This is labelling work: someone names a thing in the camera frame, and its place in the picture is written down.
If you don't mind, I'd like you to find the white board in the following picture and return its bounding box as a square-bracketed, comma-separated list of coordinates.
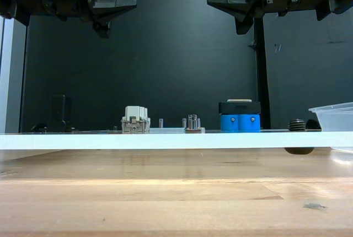
[0, 128, 353, 151]

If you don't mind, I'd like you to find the black bolt head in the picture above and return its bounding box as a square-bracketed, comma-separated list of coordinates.
[284, 147, 315, 156]

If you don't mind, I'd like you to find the blue and black connector socket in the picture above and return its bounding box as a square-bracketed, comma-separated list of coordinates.
[218, 99, 262, 133]

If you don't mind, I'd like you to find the clear plastic tub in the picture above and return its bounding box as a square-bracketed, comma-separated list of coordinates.
[308, 101, 353, 133]

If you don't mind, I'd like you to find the beige connector housing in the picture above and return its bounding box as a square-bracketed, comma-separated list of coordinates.
[120, 106, 151, 134]

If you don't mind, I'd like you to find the black clamp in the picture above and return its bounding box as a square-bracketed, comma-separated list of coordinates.
[45, 94, 73, 132]

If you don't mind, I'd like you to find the small metal clamp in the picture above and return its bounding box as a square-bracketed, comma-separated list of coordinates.
[184, 114, 205, 134]

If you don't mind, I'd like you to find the black threaded stud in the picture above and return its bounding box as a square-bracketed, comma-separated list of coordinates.
[288, 119, 306, 133]

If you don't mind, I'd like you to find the black wall pillar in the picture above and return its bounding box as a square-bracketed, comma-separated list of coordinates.
[252, 18, 272, 130]

